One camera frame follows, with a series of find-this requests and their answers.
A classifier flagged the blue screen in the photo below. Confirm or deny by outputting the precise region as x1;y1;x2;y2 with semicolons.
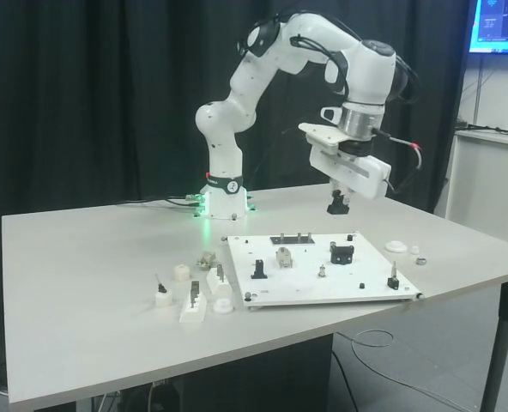
467;0;508;55

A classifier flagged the black table leg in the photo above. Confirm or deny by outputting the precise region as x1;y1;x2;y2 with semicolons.
481;282;508;412

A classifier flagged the grey floor cable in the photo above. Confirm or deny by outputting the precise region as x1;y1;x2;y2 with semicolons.
349;328;495;412

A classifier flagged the white round peg holder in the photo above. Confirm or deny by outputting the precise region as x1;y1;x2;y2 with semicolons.
208;270;230;295

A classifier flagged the black curtain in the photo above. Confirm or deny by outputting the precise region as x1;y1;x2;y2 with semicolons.
0;0;474;218

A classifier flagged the black equipment box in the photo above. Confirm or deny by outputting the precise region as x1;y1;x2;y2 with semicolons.
91;332;335;412

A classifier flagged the white task board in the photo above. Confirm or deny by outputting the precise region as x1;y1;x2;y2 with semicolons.
221;231;426;309

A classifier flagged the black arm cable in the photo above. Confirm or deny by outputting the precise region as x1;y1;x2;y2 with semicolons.
235;12;421;106

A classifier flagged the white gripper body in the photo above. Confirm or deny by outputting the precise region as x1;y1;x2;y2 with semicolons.
308;142;392;201

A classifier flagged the white square peg holder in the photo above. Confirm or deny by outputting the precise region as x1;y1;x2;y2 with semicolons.
178;295;209;324

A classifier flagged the black table cable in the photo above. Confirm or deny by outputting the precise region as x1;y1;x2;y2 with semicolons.
115;195;206;209

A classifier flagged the black USB plug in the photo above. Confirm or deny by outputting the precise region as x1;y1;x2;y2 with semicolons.
250;257;268;281

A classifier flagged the black floor cable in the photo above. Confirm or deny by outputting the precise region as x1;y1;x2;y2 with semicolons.
330;350;354;412

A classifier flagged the white cabinet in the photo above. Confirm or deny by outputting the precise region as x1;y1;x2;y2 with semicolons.
444;128;508;248

